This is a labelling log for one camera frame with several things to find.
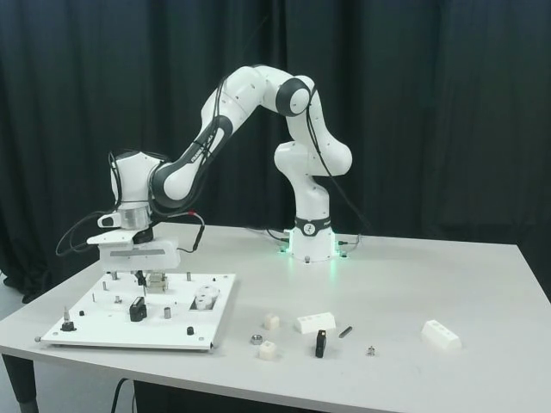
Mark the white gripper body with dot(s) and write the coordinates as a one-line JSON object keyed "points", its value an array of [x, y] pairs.
{"points": [[142, 256]]}

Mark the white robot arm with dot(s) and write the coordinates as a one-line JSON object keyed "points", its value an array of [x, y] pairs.
{"points": [[310, 142]]}

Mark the metal round peg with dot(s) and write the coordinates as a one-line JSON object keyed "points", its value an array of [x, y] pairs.
{"points": [[167, 312]]}

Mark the long white peg holder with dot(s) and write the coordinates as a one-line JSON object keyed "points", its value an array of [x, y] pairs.
{"points": [[316, 322], [441, 334]]}

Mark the dark metal peg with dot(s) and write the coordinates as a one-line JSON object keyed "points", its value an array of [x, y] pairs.
{"points": [[345, 332]]}

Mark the black D-SUB plug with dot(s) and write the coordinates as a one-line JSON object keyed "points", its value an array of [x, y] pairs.
{"points": [[138, 310]]}

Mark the white task board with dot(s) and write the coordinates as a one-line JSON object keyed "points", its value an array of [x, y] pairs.
{"points": [[129, 331]]}

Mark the thin black rod red tag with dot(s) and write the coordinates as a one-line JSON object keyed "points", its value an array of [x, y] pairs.
{"points": [[199, 234]]}

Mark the white gear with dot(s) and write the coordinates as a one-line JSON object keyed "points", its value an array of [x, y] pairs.
{"points": [[206, 297]]}

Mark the metal hex nut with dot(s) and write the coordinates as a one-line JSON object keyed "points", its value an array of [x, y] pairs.
{"points": [[256, 339]]}

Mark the small white cube holder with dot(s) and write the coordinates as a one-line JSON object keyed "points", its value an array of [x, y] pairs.
{"points": [[272, 321], [268, 350]]}

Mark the grey table leg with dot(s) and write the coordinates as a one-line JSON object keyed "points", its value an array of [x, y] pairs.
{"points": [[16, 383]]}

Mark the black USB plug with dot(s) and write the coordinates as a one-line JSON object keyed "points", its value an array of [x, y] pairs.
{"points": [[320, 343]]}

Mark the small metal bolt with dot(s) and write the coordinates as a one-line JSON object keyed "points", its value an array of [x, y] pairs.
{"points": [[369, 351]]}

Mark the black curtains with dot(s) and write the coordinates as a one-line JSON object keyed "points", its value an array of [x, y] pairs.
{"points": [[430, 107]]}

